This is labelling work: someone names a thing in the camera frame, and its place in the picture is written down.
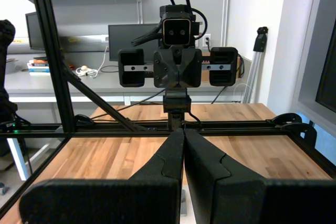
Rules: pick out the folded tripod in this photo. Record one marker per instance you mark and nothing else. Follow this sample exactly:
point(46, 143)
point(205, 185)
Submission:
point(256, 64)

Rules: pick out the stack of books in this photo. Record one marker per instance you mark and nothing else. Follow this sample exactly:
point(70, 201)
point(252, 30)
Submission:
point(39, 67)

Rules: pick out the grey desk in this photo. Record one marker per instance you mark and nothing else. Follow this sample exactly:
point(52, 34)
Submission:
point(105, 83)

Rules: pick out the small dark computer monitor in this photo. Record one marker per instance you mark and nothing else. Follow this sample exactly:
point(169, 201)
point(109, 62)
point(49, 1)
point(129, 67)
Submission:
point(32, 32)

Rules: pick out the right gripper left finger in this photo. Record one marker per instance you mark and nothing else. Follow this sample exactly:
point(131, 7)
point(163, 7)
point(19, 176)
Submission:
point(105, 200)

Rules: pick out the wide dark computer monitor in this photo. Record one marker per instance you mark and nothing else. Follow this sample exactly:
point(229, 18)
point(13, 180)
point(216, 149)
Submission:
point(126, 43)

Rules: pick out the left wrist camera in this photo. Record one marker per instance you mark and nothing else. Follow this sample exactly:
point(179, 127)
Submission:
point(176, 31)

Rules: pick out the white task board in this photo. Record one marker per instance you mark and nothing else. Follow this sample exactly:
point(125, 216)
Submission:
point(190, 208)

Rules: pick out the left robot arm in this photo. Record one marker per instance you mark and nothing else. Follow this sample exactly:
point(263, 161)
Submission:
point(176, 100)

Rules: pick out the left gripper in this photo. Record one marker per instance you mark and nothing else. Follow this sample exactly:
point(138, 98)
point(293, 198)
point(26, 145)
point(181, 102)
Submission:
point(131, 77)

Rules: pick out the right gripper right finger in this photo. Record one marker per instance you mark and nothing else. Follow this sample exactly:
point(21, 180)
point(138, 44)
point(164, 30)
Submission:
point(249, 200)

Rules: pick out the black frame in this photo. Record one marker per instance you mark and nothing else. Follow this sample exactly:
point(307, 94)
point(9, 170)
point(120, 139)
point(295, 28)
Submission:
point(52, 51)

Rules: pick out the white wall outlet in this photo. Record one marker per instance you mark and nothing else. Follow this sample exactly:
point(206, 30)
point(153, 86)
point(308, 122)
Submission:
point(207, 40)

